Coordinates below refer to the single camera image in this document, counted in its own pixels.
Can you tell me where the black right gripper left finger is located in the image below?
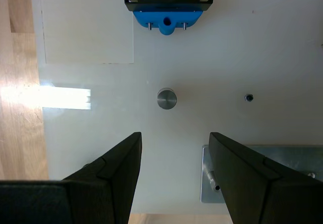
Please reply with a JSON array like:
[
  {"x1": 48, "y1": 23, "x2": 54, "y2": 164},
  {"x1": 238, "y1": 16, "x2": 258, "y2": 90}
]
[{"x1": 0, "y1": 132, "x2": 143, "y2": 224}]

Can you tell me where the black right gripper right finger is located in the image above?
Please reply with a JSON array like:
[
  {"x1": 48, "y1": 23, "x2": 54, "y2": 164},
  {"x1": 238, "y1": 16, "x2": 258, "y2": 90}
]
[{"x1": 208, "y1": 132, "x2": 323, "y2": 224}]

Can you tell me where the thick silver metal cylinder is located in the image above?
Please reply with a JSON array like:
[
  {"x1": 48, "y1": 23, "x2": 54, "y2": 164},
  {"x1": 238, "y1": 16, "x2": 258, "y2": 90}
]
[{"x1": 156, "y1": 87, "x2": 178, "y2": 110}]

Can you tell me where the white taskboard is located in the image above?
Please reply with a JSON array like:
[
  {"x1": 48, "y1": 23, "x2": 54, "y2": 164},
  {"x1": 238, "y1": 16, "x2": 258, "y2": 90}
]
[{"x1": 29, "y1": 0, "x2": 323, "y2": 216}]

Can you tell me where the grey metal plate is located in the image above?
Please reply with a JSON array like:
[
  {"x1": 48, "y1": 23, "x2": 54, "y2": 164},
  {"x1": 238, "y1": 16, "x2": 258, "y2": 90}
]
[{"x1": 200, "y1": 144, "x2": 323, "y2": 204}]

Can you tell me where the thin silver peg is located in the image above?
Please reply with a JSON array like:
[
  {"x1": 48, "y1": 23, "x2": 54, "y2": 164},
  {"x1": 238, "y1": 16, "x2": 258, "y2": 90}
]
[{"x1": 206, "y1": 170, "x2": 221, "y2": 192}]

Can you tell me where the blue round connector holder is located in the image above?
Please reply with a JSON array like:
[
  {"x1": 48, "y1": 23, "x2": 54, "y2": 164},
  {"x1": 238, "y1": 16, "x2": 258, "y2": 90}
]
[{"x1": 133, "y1": 10, "x2": 204, "y2": 36}]

